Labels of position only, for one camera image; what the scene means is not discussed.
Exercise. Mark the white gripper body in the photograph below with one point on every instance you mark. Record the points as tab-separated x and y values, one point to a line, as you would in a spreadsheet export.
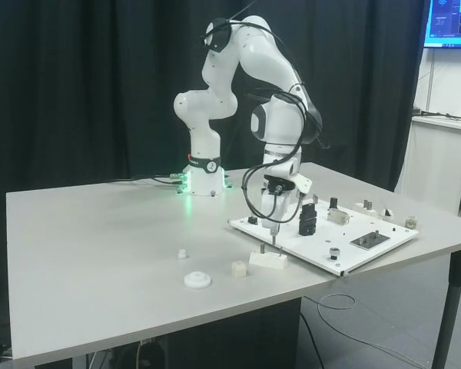
268	209

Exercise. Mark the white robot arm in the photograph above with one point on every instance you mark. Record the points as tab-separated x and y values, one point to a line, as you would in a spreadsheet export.
261	57

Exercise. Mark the white peg holder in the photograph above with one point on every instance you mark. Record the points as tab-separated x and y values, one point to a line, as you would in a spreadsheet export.
267	261
363	211

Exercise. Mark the white task board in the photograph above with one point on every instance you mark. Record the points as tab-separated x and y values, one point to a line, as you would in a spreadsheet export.
311	246

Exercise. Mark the small white cube holder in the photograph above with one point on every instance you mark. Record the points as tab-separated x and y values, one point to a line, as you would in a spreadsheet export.
239	269

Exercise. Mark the metal BNC plug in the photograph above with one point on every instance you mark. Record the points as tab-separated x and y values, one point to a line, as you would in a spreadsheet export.
333	253

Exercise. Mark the white large gear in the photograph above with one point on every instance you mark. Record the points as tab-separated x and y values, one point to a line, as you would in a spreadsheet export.
197	280

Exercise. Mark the white holder with black plug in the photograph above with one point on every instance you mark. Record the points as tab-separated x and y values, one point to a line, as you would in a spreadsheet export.
388	215

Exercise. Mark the beige waterproof plug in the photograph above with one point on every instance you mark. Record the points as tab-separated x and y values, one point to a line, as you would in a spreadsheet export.
411	223

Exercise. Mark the white cabinet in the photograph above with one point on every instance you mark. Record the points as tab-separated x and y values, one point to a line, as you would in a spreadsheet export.
438	165

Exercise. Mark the dark table leg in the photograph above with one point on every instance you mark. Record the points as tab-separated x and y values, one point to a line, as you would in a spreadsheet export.
451	307

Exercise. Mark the black curtain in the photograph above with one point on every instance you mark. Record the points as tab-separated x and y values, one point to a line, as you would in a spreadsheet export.
80	96

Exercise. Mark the blue screen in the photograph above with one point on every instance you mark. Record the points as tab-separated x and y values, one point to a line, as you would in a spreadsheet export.
451	23

